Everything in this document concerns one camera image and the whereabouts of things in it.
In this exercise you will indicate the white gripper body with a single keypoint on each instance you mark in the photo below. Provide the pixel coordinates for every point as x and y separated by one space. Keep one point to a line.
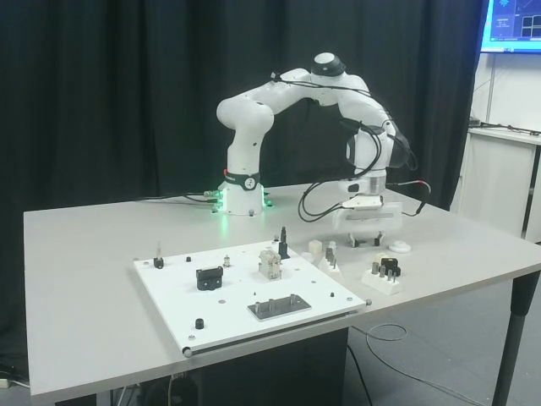
372 224

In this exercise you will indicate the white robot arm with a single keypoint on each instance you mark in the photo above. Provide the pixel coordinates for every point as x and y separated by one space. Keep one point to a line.
245 114

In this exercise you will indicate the white large gear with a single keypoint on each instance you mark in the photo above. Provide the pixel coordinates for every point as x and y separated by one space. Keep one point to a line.
400 247

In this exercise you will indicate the black D-SUB plug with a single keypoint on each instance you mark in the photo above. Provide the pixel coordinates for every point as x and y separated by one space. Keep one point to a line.
391 264

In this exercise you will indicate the dark metal peg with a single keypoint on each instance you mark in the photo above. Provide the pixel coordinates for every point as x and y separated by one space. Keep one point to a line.
328 255

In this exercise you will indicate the metal square peg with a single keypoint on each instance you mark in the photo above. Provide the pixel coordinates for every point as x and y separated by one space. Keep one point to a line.
375 270

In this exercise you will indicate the small white cube holder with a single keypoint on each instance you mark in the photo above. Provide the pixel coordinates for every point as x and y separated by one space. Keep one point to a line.
315 248

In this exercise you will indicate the white peg holder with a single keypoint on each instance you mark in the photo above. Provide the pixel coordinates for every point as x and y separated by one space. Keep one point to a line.
380 285
323 268

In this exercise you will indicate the white cabinet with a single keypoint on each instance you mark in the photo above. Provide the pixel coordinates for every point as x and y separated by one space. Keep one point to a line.
498 182

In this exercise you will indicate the black box under table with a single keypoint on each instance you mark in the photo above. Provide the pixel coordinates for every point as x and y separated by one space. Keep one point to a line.
253 372

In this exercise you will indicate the dark table leg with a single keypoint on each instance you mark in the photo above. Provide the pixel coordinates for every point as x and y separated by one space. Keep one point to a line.
517 330

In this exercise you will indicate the white task board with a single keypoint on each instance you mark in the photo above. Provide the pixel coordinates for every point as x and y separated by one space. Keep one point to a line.
177 275

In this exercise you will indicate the blue screen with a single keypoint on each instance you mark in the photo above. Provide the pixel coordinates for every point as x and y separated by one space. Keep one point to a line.
513 25

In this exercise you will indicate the black curtain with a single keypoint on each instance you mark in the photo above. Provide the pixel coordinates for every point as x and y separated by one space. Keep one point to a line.
84 105

